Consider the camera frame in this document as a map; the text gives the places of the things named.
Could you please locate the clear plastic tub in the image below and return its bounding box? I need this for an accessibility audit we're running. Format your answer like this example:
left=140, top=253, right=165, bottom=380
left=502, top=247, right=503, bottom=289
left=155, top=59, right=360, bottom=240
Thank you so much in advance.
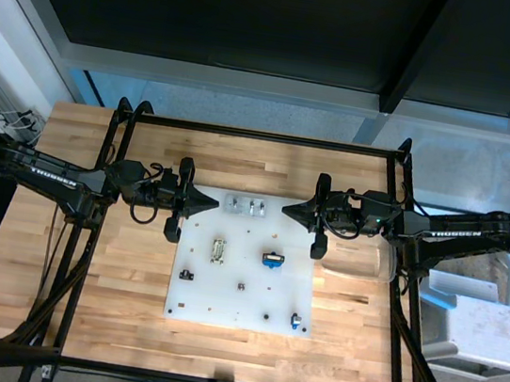
left=318, top=231, right=402, bottom=288

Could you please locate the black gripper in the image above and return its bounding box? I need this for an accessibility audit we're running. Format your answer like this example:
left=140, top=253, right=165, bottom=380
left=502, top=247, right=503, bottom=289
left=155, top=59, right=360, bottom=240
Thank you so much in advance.
left=129, top=151, right=227, bottom=249
left=276, top=168, right=367, bottom=265

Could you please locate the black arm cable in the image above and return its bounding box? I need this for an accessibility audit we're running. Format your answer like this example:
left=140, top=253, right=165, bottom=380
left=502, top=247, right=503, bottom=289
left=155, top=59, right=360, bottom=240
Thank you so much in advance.
left=128, top=159, right=166, bottom=228
left=322, top=185, right=375, bottom=241

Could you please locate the aluminium bar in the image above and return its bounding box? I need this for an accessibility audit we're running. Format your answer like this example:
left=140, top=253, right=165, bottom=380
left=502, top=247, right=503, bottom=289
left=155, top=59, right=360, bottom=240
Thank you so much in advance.
left=222, top=191, right=269, bottom=221

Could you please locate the white cart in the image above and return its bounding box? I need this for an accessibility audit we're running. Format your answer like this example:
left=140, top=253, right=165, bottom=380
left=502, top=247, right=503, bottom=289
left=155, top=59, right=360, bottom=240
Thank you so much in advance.
left=409, top=266, right=510, bottom=382

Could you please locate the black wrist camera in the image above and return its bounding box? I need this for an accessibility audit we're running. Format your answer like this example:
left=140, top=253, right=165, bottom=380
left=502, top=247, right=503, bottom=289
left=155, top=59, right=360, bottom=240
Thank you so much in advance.
left=159, top=167, right=181, bottom=191
left=330, top=191, right=356, bottom=215

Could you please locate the black metal frame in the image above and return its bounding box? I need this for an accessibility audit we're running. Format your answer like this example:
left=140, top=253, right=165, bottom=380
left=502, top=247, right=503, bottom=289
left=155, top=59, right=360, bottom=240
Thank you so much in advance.
left=0, top=78, right=510, bottom=382

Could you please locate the cable bundle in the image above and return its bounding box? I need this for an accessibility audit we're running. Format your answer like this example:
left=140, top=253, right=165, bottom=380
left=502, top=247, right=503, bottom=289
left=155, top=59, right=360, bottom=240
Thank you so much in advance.
left=0, top=103, right=48, bottom=136

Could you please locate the white board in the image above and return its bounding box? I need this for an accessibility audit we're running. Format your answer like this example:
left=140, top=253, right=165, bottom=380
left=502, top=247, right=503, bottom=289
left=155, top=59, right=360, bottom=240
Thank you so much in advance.
left=163, top=182, right=330, bottom=339

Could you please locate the black connector on blue mount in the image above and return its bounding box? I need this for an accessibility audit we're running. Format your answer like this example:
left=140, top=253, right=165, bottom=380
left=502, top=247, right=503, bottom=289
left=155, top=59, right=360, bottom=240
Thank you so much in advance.
left=260, top=247, right=287, bottom=272

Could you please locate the beige connector housing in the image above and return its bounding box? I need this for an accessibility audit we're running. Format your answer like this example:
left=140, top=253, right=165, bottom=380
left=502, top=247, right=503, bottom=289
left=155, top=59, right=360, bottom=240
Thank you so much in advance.
left=208, top=236, right=230, bottom=264

